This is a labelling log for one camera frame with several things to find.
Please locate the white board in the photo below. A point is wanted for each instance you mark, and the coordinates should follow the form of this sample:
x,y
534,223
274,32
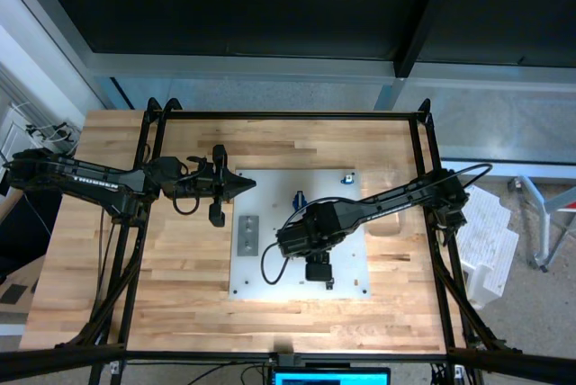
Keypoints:
x,y
256,277

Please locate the aluminium plate with pins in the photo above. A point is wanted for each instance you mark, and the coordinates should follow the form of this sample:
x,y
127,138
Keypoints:
x,y
248,241

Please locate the clear plastic tub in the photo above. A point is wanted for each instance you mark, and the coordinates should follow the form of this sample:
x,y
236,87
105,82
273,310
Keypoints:
x,y
387,226

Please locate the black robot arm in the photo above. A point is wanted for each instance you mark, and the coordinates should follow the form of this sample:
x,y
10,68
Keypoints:
x,y
391,205
90,180

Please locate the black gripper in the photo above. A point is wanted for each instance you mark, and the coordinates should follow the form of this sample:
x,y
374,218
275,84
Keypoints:
x,y
301,241
198,188

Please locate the small blue white connector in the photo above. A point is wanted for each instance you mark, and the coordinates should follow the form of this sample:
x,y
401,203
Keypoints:
x,y
347,178

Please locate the computer screen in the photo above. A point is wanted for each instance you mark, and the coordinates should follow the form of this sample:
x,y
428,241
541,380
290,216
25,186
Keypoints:
x,y
328,378

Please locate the brown cardboard box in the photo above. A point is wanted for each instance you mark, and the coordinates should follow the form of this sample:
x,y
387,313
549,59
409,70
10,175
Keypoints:
x,y
22,286

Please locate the black metal frame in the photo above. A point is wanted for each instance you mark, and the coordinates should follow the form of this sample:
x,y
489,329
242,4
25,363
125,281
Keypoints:
x,y
288,115

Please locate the grey metal stand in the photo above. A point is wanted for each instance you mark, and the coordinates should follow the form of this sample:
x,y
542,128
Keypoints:
x,y
542,232

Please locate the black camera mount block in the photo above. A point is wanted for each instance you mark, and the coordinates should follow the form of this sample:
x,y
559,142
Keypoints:
x,y
284,355

